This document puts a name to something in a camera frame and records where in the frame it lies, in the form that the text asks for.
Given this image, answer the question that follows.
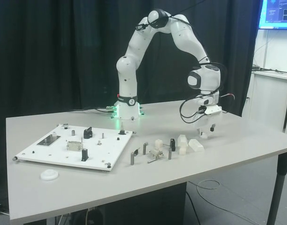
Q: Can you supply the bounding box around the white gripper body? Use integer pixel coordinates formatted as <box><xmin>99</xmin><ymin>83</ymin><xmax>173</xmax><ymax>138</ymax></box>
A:
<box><xmin>195</xmin><ymin>112</ymin><xmax>219</xmax><ymax>130</ymax></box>

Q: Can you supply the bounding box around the long white holder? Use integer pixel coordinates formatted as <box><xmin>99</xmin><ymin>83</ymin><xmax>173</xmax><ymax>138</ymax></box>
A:
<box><xmin>188</xmin><ymin>138</ymin><xmax>205</xmax><ymax>153</ymax></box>

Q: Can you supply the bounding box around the white pointed holder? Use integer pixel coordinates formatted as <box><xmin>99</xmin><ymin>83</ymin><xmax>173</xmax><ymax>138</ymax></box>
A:
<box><xmin>177</xmin><ymin>134</ymin><xmax>189</xmax><ymax>147</ymax></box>

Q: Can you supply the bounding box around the white holder with metal part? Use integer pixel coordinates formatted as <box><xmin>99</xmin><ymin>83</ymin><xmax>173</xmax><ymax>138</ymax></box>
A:
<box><xmin>149</xmin><ymin>147</ymin><xmax>164</xmax><ymax>158</ymax></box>

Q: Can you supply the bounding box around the white cabinet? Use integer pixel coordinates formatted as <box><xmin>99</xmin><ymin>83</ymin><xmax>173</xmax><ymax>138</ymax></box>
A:
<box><xmin>241</xmin><ymin>69</ymin><xmax>287</xmax><ymax>136</ymax></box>

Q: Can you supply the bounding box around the black plug with grey stem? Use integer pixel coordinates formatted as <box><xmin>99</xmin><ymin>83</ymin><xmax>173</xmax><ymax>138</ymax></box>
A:
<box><xmin>118</xmin><ymin>121</ymin><xmax>127</xmax><ymax>136</ymax></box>

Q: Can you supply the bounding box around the grey table leg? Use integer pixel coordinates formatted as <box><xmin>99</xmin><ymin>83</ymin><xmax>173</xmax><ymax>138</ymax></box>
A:
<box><xmin>266</xmin><ymin>150</ymin><xmax>287</xmax><ymax>225</ymax></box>

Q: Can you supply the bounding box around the black D-SUB plug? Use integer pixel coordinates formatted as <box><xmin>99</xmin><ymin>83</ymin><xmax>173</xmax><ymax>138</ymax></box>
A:
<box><xmin>83</xmin><ymin>126</ymin><xmax>94</xmax><ymax>139</ymax></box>

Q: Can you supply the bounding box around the blue screen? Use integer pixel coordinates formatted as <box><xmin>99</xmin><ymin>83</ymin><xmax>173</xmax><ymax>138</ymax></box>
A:
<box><xmin>258</xmin><ymin>0</ymin><xmax>287</xmax><ymax>30</ymax></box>

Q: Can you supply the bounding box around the white task board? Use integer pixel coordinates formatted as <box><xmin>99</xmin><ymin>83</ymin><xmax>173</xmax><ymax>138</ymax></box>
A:
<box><xmin>12</xmin><ymin>122</ymin><xmax>137</xmax><ymax>173</ymax></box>

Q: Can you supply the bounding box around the white large gear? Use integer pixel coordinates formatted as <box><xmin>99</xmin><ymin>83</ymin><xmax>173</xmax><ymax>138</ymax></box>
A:
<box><xmin>39</xmin><ymin>169</ymin><xmax>60</xmax><ymax>182</ymax></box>

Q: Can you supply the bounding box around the black curtain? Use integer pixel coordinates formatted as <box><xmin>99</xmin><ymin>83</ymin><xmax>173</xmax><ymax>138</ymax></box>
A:
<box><xmin>0</xmin><ymin>0</ymin><xmax>264</xmax><ymax>209</ymax></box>

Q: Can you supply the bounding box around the black cable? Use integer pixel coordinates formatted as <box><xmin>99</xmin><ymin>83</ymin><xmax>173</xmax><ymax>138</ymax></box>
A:
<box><xmin>72</xmin><ymin>105</ymin><xmax>117</xmax><ymax>114</ymax></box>
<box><xmin>179</xmin><ymin>61</ymin><xmax>229</xmax><ymax>124</ymax></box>

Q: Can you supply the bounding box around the grey cable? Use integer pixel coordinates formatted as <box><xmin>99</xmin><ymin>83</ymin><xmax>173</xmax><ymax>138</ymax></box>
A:
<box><xmin>196</xmin><ymin>179</ymin><xmax>230</xmax><ymax>225</ymax></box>

